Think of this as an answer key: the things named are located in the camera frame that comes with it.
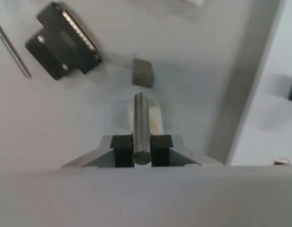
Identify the gripper right finger black block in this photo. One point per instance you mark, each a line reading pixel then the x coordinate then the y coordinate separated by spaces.
pixel 161 151

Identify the gripper left finger black block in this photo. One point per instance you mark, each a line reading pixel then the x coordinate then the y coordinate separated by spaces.
pixel 122 151

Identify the metal round peg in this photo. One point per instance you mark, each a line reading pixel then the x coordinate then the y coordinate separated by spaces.
pixel 141 127

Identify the small white peg holder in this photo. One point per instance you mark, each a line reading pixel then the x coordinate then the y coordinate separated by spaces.
pixel 156 116

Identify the metal square peg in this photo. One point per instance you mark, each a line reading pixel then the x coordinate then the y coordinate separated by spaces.
pixel 143 74

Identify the thin metal peg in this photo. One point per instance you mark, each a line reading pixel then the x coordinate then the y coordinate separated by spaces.
pixel 12 48

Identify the white task board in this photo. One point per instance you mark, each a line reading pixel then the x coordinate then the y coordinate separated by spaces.
pixel 266 118

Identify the black D-SUB plug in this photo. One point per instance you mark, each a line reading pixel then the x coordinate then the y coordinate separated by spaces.
pixel 58 45

